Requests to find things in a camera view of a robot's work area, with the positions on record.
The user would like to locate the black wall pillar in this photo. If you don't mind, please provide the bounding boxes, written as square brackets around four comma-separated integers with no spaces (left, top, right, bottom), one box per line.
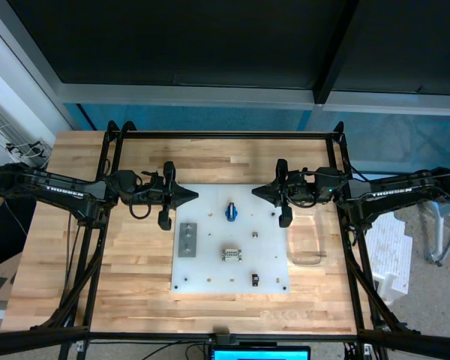
[313,0,360,105]

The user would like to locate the cardboard box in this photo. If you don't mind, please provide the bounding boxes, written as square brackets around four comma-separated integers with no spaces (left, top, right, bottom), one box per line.
[0,250,23,301]

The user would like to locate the black aluminium frame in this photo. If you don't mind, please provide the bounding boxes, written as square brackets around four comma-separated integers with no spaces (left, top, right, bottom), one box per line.
[0,119,450,360]

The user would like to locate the grey metal stand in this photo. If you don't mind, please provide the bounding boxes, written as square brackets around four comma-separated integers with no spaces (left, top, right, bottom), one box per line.
[415,194,450,268]

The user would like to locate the white foam block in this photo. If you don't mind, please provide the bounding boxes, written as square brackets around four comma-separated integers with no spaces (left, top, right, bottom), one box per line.
[362,215,414,307]

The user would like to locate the white task board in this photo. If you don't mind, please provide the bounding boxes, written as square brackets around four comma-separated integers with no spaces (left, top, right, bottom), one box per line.
[170,183,290,293]

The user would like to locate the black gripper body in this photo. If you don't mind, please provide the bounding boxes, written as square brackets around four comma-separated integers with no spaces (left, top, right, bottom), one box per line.
[140,160,179,231]
[273,158,317,230]

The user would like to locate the grey HAN10E connector plug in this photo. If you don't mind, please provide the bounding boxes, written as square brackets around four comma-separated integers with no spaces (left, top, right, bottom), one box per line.
[220,248,244,263]

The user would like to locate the black table level camera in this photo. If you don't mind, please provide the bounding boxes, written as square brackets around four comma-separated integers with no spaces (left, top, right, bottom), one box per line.
[208,325,237,346]

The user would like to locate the blue connector holder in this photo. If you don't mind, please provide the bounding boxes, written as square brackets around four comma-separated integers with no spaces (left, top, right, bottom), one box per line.
[223,202,240,224]

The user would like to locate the black camera cable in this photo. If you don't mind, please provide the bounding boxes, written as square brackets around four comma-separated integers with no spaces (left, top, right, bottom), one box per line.
[128,193,154,221]

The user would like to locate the wall cable bundle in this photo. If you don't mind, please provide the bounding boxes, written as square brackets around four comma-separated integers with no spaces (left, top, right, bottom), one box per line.
[3,139,50,161]

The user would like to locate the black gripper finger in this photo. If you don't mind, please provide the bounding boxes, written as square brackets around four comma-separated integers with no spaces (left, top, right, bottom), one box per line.
[173,194,200,209]
[251,191,278,207]
[251,180,278,194]
[173,182,200,197]

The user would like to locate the blue laptop screen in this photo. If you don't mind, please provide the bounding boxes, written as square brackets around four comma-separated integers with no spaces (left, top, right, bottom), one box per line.
[208,345,311,360]

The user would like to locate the clear plastic tub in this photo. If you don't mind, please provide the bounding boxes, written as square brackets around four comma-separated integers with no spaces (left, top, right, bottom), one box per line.
[286,212,329,269]

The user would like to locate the grey metal plate with pegs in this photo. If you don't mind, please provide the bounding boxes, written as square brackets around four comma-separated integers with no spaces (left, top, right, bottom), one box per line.
[177,222,199,259]

